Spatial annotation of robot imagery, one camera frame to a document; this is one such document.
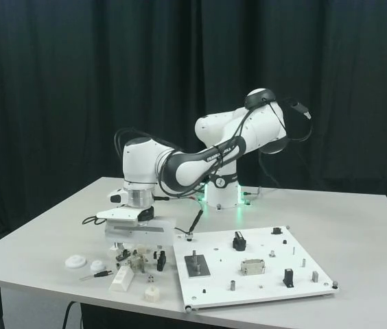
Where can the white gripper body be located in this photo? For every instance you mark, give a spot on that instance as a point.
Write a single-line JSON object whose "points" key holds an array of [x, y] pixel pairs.
{"points": [[138, 236]]}

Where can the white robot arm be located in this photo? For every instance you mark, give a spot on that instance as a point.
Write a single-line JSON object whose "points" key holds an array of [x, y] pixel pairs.
{"points": [[186, 171]]}

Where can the metal square peg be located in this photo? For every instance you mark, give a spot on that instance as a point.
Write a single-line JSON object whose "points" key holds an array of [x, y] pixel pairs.
{"points": [[315, 277]]}

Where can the white medium gear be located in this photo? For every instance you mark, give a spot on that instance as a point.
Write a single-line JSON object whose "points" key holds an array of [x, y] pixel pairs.
{"points": [[97, 267]]}

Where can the flat white mounting plate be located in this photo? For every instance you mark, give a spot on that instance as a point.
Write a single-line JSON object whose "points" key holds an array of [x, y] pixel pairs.
{"points": [[118, 214]]}

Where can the small black plug with pin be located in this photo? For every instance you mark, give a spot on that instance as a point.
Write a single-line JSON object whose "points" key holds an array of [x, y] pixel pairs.
{"points": [[101, 274]]}

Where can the long white holder block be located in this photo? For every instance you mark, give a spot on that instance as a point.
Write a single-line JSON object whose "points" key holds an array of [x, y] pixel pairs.
{"points": [[121, 279]]}

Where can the small white holder with holes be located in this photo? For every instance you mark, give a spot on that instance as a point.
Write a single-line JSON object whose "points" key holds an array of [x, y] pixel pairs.
{"points": [[152, 294]]}

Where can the white large gear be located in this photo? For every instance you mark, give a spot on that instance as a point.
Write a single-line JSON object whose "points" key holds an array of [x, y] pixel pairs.
{"points": [[75, 262]]}

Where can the black plug with tall body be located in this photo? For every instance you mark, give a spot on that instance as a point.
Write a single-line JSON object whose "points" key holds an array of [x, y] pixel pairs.
{"points": [[239, 241]]}

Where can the white task board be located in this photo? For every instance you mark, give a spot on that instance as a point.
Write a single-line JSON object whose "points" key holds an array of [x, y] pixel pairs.
{"points": [[248, 294]]}

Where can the grey angled base connector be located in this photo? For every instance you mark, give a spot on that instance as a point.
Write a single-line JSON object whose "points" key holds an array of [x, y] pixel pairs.
{"points": [[253, 192]]}

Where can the black plug on black base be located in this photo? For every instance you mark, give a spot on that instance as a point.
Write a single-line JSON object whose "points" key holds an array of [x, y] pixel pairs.
{"points": [[289, 278]]}

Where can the black curtain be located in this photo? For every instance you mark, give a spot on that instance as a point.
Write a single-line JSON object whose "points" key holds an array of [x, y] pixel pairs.
{"points": [[77, 68]]}

